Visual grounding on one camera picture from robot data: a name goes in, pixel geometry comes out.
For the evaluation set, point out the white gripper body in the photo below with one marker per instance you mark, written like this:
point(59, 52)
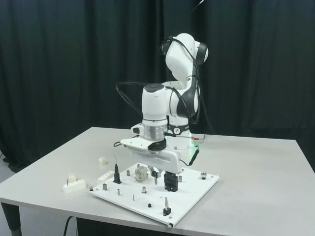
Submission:
point(169, 163)

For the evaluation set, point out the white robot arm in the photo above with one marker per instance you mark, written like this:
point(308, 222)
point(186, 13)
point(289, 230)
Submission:
point(155, 105)

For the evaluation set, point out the white peg holder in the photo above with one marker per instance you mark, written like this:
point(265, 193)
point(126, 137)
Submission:
point(73, 187)
point(107, 176)

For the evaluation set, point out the wide metal square peg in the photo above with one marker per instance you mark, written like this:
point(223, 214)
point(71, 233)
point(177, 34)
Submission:
point(105, 187)

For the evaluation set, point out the beige metal connector block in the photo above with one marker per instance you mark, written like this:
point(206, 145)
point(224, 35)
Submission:
point(140, 175)

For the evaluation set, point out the black D-SUB plug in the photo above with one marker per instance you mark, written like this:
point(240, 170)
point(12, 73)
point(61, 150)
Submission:
point(171, 183)

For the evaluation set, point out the metal BNC plug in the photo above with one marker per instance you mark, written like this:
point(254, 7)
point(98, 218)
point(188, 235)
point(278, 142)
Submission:
point(144, 190)

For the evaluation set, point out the white task board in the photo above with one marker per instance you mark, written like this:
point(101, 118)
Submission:
point(187, 196)

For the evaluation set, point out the flat white mounting plate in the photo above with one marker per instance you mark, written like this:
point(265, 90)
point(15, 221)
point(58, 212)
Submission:
point(135, 143)

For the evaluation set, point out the black plug with metal tip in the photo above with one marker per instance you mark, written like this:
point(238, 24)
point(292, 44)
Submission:
point(166, 210)

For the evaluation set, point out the small white holder block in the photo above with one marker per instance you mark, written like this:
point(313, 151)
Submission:
point(103, 161)
point(72, 177)

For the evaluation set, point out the black table leg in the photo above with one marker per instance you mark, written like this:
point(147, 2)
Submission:
point(11, 218)

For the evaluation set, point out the black curtains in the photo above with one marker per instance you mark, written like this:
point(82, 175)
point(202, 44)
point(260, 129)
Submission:
point(49, 49)

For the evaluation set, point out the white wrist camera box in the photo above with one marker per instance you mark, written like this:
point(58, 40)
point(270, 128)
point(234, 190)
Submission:
point(136, 130)

